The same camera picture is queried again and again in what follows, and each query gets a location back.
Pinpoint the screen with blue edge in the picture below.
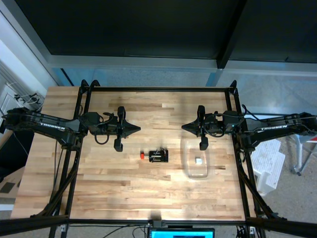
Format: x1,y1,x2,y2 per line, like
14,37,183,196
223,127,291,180
148,228,215,238

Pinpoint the grey metal chair frame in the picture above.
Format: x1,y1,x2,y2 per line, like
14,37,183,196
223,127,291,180
284,132,317,177

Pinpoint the small black camera mount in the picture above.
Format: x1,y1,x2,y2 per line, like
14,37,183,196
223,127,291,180
148,215,166,228

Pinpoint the black square column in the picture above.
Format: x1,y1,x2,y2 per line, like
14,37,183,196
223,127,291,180
216,0,248,69

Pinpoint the black metal frame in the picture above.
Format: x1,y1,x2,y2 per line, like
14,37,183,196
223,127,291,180
0,79,317,238

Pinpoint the cardboard box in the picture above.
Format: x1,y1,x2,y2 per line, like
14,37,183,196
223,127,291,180
0,166,27,211

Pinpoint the black clamp with red knob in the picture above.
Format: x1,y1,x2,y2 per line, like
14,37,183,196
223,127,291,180
140,148,170,164

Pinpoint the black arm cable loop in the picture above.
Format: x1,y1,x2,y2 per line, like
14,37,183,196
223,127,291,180
93,132,110,145
202,126,225,138

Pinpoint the clear plastic tub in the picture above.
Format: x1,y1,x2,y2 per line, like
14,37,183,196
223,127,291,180
181,138,215,183

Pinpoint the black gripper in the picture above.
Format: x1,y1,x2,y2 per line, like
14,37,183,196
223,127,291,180
181,105,221,151
106,106,141,152

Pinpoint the white power strip with cables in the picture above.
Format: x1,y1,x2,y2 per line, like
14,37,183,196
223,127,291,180
13,93,44,106

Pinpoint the black case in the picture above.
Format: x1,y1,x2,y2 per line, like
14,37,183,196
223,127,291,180
0,128,34,183

